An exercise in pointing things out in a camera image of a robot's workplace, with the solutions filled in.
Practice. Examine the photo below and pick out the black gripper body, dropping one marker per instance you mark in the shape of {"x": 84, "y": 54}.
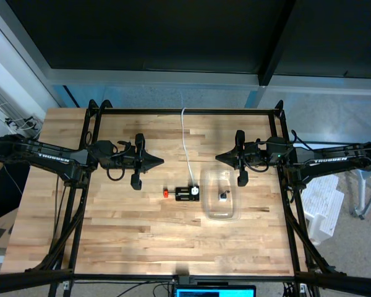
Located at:
{"x": 250, "y": 156}
{"x": 138, "y": 161}

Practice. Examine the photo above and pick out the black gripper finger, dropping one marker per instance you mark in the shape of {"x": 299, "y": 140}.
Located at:
{"x": 229, "y": 155}
{"x": 150, "y": 157}
{"x": 150, "y": 164}
{"x": 229, "y": 162}

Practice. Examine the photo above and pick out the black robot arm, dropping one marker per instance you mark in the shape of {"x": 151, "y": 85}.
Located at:
{"x": 330, "y": 161}
{"x": 54, "y": 157}

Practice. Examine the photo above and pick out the white receptacle socket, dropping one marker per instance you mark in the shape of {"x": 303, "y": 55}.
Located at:
{"x": 195, "y": 190}

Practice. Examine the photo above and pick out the small white block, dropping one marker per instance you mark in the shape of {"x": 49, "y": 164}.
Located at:
{"x": 222, "y": 199}

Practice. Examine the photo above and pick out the black clamp with orange knob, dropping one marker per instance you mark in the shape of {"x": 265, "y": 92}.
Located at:
{"x": 181, "y": 195}

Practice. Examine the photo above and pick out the clear plastic tub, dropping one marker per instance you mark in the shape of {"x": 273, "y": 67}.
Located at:
{"x": 210, "y": 210}

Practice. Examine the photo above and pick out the white plastic step stool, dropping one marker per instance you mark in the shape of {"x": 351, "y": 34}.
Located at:
{"x": 321, "y": 210}

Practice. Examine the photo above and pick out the grey metal stand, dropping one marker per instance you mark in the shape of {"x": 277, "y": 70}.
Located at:
{"x": 362, "y": 198}

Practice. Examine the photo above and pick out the laptop screen blue edge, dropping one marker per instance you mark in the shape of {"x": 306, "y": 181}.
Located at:
{"x": 213, "y": 292}

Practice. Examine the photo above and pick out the cardboard box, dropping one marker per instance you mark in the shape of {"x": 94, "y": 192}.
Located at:
{"x": 3, "y": 221}

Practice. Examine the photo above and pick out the black metal frame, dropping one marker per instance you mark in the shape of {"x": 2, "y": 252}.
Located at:
{"x": 126, "y": 111}

